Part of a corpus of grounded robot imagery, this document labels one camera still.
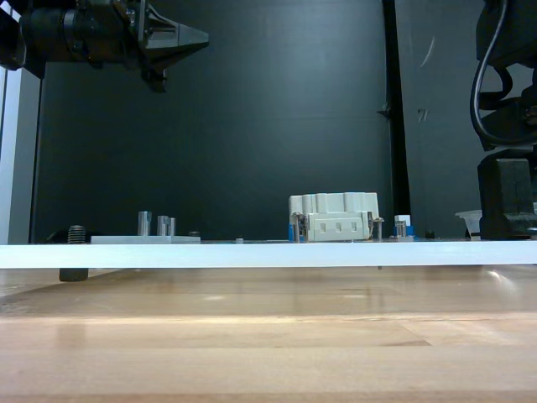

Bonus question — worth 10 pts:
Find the black vertical wall post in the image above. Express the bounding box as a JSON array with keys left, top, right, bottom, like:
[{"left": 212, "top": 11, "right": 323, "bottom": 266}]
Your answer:
[{"left": 379, "top": 0, "right": 411, "bottom": 216}]

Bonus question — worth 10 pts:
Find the small black clamp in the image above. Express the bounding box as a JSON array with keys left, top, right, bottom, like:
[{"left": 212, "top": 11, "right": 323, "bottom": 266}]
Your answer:
[{"left": 477, "top": 154, "right": 537, "bottom": 241}]

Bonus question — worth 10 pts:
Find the beige HAN10E socket base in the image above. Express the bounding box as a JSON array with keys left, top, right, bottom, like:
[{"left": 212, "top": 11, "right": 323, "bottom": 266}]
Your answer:
[{"left": 287, "top": 191, "right": 386, "bottom": 243}]

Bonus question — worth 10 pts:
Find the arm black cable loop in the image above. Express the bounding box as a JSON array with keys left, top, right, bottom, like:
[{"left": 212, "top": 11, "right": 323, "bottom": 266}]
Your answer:
[{"left": 470, "top": 0, "right": 511, "bottom": 146}]

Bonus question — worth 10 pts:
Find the clear plastic tub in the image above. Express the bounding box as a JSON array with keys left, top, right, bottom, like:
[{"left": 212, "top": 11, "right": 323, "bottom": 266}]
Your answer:
[{"left": 455, "top": 208, "right": 483, "bottom": 241}]

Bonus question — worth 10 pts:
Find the grey metal plate with pegs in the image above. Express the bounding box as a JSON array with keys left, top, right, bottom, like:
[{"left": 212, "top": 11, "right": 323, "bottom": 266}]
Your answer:
[{"left": 90, "top": 209, "right": 203, "bottom": 244}]

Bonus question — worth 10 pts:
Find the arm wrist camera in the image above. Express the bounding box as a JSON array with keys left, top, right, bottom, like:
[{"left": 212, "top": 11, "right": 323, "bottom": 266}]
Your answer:
[{"left": 482, "top": 95, "right": 537, "bottom": 153}]

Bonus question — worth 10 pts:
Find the white task board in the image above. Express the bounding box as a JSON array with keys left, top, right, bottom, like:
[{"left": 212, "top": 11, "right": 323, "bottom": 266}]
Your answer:
[{"left": 0, "top": 241, "right": 537, "bottom": 270}]

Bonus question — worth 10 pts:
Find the small board-mounted socket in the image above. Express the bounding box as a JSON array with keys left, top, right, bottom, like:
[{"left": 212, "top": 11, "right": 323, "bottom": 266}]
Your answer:
[{"left": 393, "top": 213, "right": 417, "bottom": 243}]

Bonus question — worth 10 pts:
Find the grey aluminium partition frame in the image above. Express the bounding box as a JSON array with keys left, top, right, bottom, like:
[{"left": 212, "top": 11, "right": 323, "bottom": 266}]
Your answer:
[{"left": 0, "top": 66, "right": 43, "bottom": 245}]

